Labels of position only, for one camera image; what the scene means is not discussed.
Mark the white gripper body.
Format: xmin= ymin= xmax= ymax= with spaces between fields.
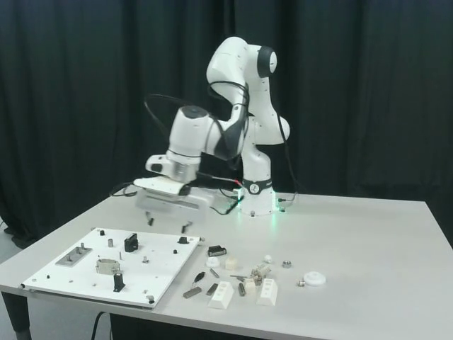
xmin=135 ymin=189 xmax=214 ymax=223

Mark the white peg holder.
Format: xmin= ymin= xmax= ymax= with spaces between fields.
xmin=255 ymin=278 xmax=279 ymax=307
xmin=207 ymin=280 xmax=235 ymax=311

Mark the white task board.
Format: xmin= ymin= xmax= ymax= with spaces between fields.
xmin=21 ymin=226 xmax=205 ymax=311

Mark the white large gear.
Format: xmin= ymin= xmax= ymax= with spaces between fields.
xmin=304 ymin=270 xmax=327 ymax=286

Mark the black curtain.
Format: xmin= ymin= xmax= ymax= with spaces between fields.
xmin=0 ymin=0 xmax=453 ymax=245

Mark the dark table leg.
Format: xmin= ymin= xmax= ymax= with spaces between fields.
xmin=0 ymin=290 xmax=31 ymax=340

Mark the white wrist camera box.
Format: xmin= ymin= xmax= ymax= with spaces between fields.
xmin=146 ymin=154 xmax=173 ymax=175

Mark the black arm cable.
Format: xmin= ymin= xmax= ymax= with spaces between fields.
xmin=143 ymin=80 xmax=300 ymax=213

